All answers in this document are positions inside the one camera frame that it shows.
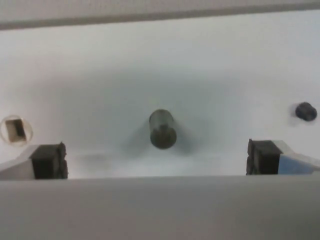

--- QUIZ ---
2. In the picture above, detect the white task board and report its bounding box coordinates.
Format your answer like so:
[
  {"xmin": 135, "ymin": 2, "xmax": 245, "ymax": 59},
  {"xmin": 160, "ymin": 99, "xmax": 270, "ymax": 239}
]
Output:
[{"xmin": 0, "ymin": 5, "xmax": 320, "ymax": 180}]

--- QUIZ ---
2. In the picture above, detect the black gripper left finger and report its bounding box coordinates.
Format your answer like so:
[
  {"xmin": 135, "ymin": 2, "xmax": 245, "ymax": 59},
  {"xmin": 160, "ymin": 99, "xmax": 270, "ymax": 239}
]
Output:
[{"xmin": 0, "ymin": 141, "xmax": 69, "ymax": 181}]

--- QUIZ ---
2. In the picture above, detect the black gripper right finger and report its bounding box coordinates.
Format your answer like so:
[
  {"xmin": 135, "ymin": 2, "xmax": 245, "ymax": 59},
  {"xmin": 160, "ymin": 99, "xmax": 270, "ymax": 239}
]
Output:
[{"xmin": 246, "ymin": 137, "xmax": 320, "ymax": 176}]

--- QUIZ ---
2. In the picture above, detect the small black bolt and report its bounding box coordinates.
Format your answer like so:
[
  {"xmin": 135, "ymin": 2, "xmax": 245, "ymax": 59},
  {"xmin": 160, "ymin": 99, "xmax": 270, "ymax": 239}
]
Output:
[{"xmin": 294, "ymin": 101, "xmax": 318, "ymax": 123}]

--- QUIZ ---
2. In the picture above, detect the metal round peg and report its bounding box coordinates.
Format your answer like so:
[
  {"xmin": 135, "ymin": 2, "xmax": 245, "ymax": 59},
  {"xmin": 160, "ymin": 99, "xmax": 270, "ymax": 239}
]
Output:
[{"xmin": 148, "ymin": 108, "xmax": 178, "ymax": 151}]

